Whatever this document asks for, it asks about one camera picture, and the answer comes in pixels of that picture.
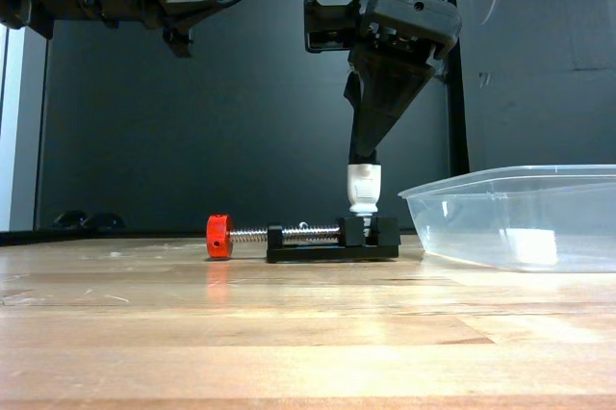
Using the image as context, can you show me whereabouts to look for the white power socket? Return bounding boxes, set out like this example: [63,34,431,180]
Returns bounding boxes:
[346,163,383,218]

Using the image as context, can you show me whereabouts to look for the clear plastic container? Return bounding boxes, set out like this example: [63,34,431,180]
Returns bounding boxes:
[397,164,616,275]

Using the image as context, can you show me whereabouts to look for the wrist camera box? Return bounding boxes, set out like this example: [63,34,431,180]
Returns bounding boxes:
[301,0,365,54]

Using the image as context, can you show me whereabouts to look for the small white cube adapter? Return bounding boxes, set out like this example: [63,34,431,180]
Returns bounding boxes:
[508,228,558,266]

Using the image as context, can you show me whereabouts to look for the small black vise red knob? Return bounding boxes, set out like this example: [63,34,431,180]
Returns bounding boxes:
[205,212,401,265]

